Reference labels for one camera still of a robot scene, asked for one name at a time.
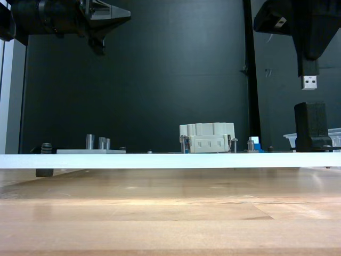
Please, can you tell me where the grey metal plate with pegs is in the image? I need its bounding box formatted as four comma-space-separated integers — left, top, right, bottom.
56, 133, 127, 155

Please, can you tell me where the beige multi-pin connector housing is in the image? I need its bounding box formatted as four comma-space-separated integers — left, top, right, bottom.
178, 122, 236, 154

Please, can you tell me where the black USB connector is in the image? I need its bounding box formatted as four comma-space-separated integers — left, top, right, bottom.
297, 57, 320, 91

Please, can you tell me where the small connector socket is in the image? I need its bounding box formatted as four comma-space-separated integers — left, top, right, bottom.
247, 135, 263, 153

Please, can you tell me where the clear plastic tub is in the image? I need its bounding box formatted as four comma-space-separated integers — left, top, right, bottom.
283, 127, 341, 151

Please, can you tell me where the black aluminium frame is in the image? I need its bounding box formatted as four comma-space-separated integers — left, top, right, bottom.
241, 0, 263, 151

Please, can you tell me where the white taskboard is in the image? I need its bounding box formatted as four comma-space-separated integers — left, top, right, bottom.
0, 153, 341, 170

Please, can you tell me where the black USB socket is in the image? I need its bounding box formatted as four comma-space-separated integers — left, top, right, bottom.
294, 101, 335, 153

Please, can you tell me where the black board foot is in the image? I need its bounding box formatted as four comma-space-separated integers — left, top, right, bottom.
35, 168, 54, 178

